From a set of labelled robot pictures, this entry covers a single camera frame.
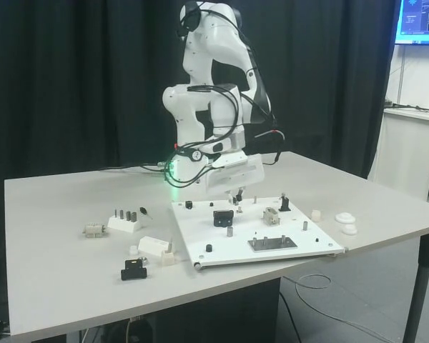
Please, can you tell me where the small white holder with peg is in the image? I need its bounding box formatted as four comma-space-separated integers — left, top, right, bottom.
160, 239, 175, 266

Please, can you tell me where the black curtain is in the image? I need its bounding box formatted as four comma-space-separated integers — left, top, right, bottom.
0, 0, 401, 322

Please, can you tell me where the long white holder block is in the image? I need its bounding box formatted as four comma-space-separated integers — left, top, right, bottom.
138, 235, 169, 257

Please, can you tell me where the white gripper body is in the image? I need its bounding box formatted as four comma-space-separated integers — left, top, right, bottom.
204, 153, 265, 197

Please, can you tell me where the white peg holder block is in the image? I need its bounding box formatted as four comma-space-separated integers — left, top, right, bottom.
107, 214, 144, 234

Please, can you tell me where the beige waterproof plug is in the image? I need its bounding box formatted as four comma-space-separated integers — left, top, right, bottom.
83, 222, 105, 237

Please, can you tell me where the black D-SUB plug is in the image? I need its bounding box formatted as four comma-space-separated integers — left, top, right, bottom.
120, 257, 149, 282

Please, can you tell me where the white task board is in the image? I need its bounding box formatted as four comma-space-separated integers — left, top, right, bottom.
171, 194, 346, 272

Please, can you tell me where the black base cable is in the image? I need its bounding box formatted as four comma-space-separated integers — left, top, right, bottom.
103, 162, 172, 173

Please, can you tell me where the white large gear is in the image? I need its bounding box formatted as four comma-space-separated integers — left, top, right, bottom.
335, 211, 357, 226

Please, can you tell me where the blue screen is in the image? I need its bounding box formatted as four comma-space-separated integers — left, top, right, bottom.
394, 0, 429, 46

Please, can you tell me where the black box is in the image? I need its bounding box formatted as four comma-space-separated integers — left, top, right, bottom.
142, 277, 282, 343

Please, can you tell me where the white cabinet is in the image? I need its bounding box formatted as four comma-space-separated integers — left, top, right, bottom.
373, 106, 429, 208

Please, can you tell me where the black floor cable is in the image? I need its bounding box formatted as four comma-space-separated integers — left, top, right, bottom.
280, 292, 303, 343

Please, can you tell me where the black table leg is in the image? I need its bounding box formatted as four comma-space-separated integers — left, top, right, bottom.
403, 228, 429, 343

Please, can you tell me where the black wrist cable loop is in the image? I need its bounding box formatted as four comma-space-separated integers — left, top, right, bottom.
164, 84, 245, 189

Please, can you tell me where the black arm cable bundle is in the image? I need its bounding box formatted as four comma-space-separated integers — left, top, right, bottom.
177, 1, 285, 144

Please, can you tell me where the grey floor cable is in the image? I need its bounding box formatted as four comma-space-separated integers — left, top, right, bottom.
295, 273, 412, 329

